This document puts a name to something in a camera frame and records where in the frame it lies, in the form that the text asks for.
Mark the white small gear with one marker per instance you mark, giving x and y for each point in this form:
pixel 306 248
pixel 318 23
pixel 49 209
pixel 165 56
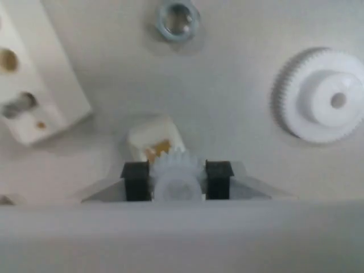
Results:
pixel 176 182

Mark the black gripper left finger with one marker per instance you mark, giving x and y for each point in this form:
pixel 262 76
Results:
pixel 136 182

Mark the white peg holder with holes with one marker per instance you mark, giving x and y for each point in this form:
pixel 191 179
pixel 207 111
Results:
pixel 54 94

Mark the cream small gear holder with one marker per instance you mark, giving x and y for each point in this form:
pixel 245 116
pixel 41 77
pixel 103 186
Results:
pixel 148 133

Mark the metal round peg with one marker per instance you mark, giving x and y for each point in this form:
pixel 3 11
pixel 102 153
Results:
pixel 18 106

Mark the white large gear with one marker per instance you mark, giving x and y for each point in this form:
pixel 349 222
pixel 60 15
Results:
pixel 327 99

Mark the metal hex nut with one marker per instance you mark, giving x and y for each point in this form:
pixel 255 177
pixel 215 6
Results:
pixel 163 25

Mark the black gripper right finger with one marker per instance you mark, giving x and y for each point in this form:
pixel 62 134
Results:
pixel 217 182

